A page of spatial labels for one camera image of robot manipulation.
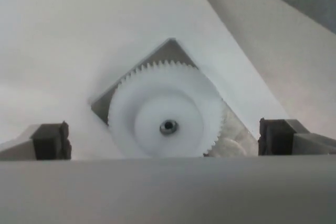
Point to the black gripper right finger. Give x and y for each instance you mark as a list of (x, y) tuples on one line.
[(278, 137)]

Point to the white task board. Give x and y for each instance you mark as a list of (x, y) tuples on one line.
[(78, 37)]

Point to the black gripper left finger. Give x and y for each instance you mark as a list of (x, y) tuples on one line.
[(50, 142)]

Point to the white large gear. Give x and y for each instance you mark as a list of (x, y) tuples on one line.
[(168, 108)]

